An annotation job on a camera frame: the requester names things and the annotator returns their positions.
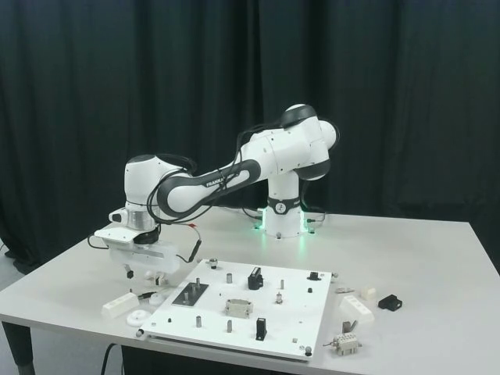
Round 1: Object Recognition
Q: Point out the black camera cable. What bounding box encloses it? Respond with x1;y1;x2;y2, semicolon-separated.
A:
86;234;114;251

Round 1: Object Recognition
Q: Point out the beige waterproof plug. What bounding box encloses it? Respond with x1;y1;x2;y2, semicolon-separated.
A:
323;331;365;348

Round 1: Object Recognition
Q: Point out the long white peg holder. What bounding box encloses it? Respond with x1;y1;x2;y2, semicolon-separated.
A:
102;293;141;320
338;295;377;326

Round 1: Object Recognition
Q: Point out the black USB plug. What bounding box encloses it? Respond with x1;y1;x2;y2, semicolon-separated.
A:
127;287;157;301

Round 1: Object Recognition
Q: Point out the thin black rod, red tag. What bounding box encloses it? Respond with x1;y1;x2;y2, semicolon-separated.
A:
171;220;203;263

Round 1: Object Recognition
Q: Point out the black cable under table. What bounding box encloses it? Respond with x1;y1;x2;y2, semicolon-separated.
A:
102;342;123;375

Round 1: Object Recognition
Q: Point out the black D-SUB plug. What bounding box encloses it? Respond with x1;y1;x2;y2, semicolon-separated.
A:
377;295;405;312

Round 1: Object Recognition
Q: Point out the dark table leg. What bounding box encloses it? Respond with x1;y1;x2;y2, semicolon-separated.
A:
1;322;33;375

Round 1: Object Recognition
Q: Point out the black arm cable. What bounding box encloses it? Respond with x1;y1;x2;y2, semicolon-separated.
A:
145;123;288;228

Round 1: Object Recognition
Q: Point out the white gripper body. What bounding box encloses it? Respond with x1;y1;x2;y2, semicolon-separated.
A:
108;242;184;275

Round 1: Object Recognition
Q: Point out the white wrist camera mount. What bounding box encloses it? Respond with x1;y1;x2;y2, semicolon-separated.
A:
93;227;138;246

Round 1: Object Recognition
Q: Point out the white task board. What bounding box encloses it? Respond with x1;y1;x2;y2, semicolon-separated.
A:
134;258;338;359

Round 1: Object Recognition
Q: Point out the white large gear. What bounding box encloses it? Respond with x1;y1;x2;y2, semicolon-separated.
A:
125;309;147;327

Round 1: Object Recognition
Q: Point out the black curtain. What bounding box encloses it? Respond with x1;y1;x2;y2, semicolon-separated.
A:
0;0;500;274

